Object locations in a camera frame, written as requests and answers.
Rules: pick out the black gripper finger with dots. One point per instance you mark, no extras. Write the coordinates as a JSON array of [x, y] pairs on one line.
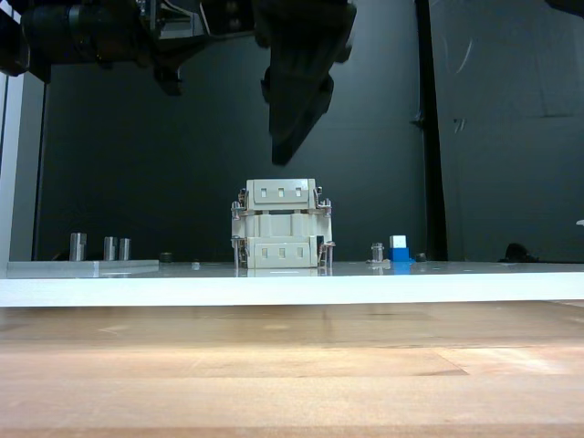
[[292, 100], [175, 27]]

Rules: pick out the beige HAN10-E connector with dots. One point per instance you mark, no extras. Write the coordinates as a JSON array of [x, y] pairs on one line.
[[280, 194]]

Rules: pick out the beige connector base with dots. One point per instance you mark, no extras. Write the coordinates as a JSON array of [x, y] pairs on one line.
[[283, 251]]

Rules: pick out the blue and white connector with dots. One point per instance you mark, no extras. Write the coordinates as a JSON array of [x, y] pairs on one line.
[[401, 255]]

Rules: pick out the black upright strip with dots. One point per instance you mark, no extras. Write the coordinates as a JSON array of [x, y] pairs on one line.
[[431, 182]]

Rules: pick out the silver metal standoff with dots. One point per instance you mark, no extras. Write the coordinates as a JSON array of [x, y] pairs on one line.
[[377, 253]]

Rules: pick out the white upright panel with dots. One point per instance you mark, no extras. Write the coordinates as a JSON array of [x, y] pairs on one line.
[[11, 182]]

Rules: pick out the black board screw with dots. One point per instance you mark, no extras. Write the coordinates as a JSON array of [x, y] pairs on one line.
[[167, 257], [420, 257]]

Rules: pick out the notched silver metal post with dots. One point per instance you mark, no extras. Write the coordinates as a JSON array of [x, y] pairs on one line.
[[77, 246]]

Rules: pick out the black frame corner bracket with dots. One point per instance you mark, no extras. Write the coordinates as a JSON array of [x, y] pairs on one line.
[[520, 254]]

